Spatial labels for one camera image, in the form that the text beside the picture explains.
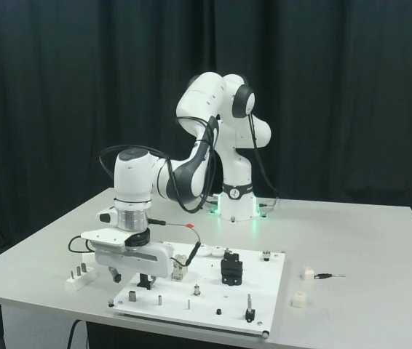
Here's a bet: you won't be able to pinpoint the black cable under table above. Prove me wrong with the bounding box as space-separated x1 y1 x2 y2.
68 318 88 349

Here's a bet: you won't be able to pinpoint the white task board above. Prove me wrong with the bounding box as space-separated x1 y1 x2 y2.
106 239 287 337

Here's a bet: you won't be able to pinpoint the flat white mounting plate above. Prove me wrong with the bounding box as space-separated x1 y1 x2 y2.
81 229 129 250

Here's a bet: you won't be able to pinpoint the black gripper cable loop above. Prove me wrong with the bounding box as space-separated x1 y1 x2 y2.
68 235 96 254

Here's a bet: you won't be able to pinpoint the pale Ethernet plug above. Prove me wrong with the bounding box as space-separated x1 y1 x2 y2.
170 253 189 281

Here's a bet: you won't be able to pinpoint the thin black rod red tag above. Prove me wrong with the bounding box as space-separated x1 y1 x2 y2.
147 217 203 272

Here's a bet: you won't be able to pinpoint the black forearm cable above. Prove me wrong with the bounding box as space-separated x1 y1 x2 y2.
98 115 225 214

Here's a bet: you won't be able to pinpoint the black shoulder cable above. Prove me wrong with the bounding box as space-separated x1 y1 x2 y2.
247 85 280 215

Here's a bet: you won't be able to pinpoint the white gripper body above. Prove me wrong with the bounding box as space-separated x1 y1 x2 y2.
94 241 175 279

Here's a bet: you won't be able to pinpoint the black curtains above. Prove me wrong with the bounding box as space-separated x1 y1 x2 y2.
0 0 412 255

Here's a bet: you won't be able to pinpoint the black D-SUB plug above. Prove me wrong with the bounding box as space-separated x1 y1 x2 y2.
220 249 245 286

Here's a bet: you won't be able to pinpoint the small white wrist camera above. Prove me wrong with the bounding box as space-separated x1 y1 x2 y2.
98 206 119 223

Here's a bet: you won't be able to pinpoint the white peg holder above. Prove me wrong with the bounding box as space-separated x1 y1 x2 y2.
63 267 98 292

